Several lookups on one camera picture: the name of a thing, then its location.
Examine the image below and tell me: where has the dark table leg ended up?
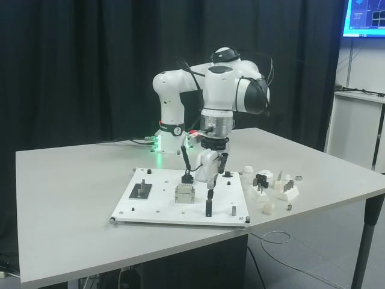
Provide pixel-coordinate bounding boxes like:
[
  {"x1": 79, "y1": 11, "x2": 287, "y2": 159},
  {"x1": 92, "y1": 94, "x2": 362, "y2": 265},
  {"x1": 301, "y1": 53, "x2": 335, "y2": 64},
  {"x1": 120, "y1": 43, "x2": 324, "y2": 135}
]
[{"x1": 351, "y1": 197, "x2": 378, "y2": 289}]

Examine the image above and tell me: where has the white cabinet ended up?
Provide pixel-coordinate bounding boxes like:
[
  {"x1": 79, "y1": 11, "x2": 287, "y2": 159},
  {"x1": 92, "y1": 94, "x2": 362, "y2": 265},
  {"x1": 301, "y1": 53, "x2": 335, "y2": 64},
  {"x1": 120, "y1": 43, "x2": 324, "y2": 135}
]
[{"x1": 324, "y1": 90, "x2": 385, "y2": 175}]

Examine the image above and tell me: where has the black curtain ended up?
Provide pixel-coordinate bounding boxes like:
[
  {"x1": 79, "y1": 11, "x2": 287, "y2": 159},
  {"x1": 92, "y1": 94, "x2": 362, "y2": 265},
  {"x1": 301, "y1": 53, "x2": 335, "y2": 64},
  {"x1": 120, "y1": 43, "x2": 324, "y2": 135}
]
[{"x1": 0, "y1": 0, "x2": 343, "y2": 272}]

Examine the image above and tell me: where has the thin grey cable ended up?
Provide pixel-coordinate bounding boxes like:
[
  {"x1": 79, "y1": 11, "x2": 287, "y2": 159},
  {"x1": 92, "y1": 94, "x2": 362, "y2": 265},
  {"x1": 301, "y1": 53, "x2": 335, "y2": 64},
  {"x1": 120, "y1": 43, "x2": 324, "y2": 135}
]
[{"x1": 245, "y1": 230, "x2": 357, "y2": 289}]

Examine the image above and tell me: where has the white task board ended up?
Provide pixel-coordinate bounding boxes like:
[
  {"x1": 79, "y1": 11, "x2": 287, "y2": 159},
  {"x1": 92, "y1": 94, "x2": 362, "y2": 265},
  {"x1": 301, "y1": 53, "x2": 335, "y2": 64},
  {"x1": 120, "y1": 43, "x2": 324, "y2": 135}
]
[{"x1": 109, "y1": 167, "x2": 252, "y2": 231}]

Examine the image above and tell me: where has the grey wire with red tag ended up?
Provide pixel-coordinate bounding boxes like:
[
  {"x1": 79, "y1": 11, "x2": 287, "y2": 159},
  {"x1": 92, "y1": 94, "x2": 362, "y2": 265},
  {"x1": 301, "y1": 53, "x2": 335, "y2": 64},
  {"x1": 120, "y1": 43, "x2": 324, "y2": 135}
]
[{"x1": 179, "y1": 129, "x2": 211, "y2": 172}]

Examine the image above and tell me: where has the thick black cable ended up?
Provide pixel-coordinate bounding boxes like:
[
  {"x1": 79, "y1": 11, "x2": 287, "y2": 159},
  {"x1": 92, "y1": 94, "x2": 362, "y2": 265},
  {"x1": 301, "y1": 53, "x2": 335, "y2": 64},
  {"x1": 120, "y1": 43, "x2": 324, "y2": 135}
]
[{"x1": 245, "y1": 245, "x2": 263, "y2": 289}]

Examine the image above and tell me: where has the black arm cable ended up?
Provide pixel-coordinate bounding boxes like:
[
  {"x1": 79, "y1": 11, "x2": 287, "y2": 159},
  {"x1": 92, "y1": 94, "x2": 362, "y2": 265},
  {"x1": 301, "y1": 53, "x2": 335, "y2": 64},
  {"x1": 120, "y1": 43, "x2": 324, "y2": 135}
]
[
  {"x1": 177, "y1": 58, "x2": 205, "y2": 121},
  {"x1": 234, "y1": 51, "x2": 275, "y2": 117}
]

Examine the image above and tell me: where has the black base cable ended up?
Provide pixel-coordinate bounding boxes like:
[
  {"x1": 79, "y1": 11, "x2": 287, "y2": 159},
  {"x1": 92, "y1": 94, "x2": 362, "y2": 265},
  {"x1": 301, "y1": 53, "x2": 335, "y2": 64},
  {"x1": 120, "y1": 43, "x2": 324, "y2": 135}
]
[{"x1": 102, "y1": 137, "x2": 159, "y2": 150}]

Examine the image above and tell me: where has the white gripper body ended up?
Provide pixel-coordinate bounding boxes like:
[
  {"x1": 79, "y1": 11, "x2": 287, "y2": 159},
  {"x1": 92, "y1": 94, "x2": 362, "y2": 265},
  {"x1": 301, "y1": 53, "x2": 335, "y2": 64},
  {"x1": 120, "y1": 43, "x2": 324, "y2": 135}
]
[{"x1": 195, "y1": 149, "x2": 223, "y2": 184}]

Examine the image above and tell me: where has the black D-SUB plug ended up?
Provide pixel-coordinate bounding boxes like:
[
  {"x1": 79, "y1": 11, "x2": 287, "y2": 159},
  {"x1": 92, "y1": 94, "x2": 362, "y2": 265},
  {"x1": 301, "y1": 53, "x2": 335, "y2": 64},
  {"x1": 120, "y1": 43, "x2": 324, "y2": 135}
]
[{"x1": 253, "y1": 173, "x2": 269, "y2": 189}]

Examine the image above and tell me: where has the white round peg holder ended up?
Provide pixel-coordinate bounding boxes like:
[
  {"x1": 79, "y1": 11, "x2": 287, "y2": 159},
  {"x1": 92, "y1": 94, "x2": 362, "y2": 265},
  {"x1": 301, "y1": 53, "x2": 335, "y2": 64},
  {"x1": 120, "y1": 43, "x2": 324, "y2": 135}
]
[{"x1": 276, "y1": 185, "x2": 300, "y2": 201}]

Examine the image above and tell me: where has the blue screen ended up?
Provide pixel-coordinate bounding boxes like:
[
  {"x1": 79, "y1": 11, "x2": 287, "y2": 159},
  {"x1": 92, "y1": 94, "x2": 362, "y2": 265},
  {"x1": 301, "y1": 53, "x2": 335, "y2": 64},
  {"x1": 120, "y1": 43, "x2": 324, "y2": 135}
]
[{"x1": 342, "y1": 0, "x2": 385, "y2": 39}]

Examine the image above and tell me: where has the white square peg holder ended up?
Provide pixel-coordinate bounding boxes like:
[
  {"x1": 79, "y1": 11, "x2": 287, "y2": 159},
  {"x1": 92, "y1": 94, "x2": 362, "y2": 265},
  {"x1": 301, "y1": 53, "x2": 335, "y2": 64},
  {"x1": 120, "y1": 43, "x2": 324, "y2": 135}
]
[{"x1": 248, "y1": 183, "x2": 270, "y2": 203}]

